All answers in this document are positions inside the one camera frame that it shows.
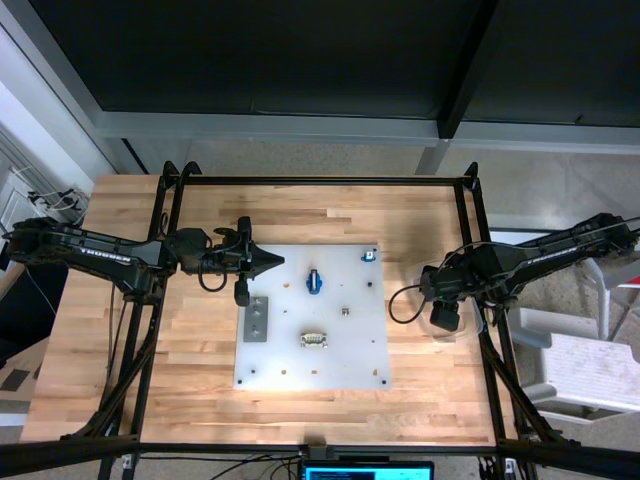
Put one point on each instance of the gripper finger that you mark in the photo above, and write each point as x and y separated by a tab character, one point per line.
265	256
265	265

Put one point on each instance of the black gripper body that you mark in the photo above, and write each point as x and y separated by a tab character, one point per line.
442	282
245	260

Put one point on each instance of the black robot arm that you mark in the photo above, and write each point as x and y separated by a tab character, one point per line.
550	249
100	252

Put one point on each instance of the grey connector base with screws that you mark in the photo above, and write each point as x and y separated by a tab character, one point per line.
314	340

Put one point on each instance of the clear plastic tub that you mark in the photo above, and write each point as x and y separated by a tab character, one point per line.
471	322

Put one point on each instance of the blue socket with metal bar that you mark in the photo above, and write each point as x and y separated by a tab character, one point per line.
313	281

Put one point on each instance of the grey metal plate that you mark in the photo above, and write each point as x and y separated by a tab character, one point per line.
257	322

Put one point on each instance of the blue socket with white cube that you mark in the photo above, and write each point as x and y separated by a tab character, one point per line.
368	256

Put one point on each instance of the white board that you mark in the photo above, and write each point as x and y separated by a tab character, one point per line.
300	360

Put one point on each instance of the white metal stand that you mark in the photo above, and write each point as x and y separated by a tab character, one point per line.
603	302

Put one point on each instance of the white step stool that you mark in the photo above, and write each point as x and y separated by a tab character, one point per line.
590	370

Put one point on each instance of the power strip with plugs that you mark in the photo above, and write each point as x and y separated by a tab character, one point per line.
50	199

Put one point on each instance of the screen with blue edge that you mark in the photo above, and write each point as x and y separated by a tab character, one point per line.
365	472

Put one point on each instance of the cardboard box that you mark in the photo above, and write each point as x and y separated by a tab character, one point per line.
20	370

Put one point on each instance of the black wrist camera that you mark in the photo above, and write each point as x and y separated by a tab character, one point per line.
445	317

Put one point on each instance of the black metal frame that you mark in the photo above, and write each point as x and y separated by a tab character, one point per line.
320	181

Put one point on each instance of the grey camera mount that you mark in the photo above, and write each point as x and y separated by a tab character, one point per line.
320	451

